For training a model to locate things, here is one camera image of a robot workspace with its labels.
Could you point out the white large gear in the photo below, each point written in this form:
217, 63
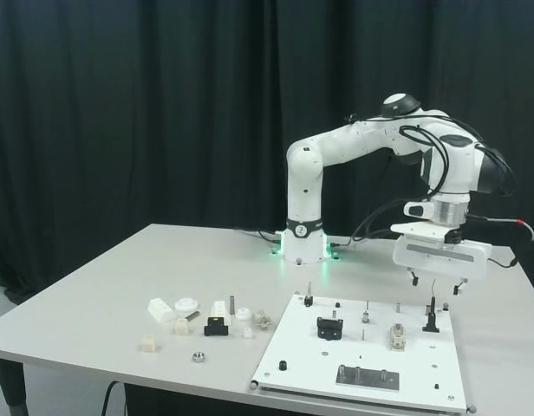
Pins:
186, 304

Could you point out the black curtain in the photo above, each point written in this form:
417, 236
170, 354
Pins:
141, 108

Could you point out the metal bolt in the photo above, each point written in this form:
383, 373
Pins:
198, 357

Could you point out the long white round-hole peg holder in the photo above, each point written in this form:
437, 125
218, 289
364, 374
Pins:
160, 310

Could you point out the dark table leg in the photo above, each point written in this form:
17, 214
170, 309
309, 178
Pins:
9, 385

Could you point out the metal BNC plug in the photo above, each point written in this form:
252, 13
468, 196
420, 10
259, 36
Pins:
366, 317

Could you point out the white medium gear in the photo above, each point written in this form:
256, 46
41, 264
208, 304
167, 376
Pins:
243, 313

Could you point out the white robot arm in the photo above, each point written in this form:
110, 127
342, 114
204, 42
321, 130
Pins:
304, 182

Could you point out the white small gear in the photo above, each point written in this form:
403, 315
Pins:
248, 333

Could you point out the white square-hole peg holder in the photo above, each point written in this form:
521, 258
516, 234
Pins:
182, 326
148, 342

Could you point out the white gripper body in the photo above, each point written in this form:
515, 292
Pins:
440, 259

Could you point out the flat white mounting plate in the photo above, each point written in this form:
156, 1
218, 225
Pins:
416, 229

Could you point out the white plug holder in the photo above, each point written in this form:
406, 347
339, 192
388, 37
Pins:
219, 309

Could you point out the white task board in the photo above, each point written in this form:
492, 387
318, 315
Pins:
319, 364

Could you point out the metal round peg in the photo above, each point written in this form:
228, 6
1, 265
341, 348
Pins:
231, 304

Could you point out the grey waterproof plug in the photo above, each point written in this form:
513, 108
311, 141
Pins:
263, 320

